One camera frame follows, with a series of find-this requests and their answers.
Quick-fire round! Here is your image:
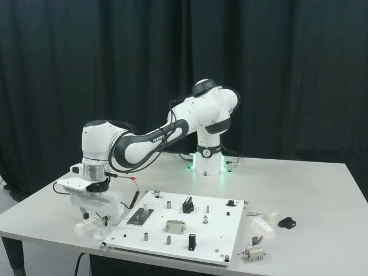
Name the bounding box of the white large gear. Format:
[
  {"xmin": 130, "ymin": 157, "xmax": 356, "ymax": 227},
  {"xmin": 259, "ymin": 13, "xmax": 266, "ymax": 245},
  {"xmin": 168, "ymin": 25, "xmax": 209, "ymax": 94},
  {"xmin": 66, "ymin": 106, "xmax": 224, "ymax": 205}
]
[{"xmin": 93, "ymin": 228, "xmax": 110, "ymax": 240}]

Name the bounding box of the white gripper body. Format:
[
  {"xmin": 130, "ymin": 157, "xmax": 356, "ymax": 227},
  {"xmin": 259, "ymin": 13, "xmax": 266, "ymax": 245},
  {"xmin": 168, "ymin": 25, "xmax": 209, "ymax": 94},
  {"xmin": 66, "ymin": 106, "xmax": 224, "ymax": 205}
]
[{"xmin": 70, "ymin": 191, "xmax": 125, "ymax": 225}]

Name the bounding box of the long white peg holder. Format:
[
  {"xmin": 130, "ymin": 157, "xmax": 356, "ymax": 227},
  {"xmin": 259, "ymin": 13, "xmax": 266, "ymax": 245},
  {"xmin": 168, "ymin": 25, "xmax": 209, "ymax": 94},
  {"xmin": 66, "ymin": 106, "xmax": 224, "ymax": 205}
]
[
  {"xmin": 248, "ymin": 217, "xmax": 277, "ymax": 240},
  {"xmin": 75, "ymin": 217, "xmax": 99, "ymax": 235}
]

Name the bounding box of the black camera cable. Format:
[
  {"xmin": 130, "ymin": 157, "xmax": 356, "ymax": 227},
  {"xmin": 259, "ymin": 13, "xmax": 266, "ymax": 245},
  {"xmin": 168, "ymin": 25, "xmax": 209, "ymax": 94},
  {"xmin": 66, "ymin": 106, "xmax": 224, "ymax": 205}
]
[{"xmin": 52, "ymin": 182, "xmax": 72, "ymax": 197}]

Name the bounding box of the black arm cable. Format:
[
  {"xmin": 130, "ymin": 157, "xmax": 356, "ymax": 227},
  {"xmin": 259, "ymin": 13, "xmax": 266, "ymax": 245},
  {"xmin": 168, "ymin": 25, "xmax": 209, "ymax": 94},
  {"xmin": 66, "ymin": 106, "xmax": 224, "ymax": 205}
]
[{"xmin": 106, "ymin": 96, "xmax": 199, "ymax": 173}]

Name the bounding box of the white task board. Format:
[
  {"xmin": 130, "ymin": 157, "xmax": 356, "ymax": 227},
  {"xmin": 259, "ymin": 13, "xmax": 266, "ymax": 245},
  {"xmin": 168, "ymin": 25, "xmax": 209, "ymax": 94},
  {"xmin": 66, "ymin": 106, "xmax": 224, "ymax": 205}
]
[{"xmin": 99, "ymin": 189, "xmax": 247, "ymax": 265}]

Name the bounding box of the flat white mounting plate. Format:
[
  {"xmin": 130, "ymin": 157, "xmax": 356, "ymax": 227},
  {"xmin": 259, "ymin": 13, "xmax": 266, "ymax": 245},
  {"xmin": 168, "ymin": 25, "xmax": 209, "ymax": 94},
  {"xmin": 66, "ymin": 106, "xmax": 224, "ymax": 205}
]
[{"xmin": 56, "ymin": 178, "xmax": 93, "ymax": 192}]

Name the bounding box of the black curtain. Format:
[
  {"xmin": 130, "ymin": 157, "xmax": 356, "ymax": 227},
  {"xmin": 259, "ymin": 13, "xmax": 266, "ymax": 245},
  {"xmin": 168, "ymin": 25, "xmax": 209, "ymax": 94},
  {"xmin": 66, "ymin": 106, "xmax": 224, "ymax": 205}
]
[{"xmin": 0, "ymin": 0, "xmax": 368, "ymax": 202}]

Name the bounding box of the beige multi-pin plug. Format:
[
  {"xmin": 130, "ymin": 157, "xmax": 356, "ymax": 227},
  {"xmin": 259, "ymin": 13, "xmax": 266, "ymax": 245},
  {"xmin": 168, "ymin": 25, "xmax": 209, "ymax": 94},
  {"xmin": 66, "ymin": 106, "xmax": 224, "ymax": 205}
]
[{"xmin": 237, "ymin": 244, "xmax": 267, "ymax": 255}]

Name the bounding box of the black table leg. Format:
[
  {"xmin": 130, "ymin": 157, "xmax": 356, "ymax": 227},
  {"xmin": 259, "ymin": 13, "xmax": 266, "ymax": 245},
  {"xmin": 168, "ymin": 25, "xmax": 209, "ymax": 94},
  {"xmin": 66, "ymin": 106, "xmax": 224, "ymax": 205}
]
[{"xmin": 1, "ymin": 236, "xmax": 24, "ymax": 276}]

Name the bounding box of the silver wrist ring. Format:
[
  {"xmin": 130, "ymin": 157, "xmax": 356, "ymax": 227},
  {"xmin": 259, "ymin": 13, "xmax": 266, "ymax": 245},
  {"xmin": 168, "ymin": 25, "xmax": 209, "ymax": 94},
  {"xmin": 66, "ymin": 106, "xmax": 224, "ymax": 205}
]
[{"xmin": 83, "ymin": 163, "xmax": 105, "ymax": 181}]

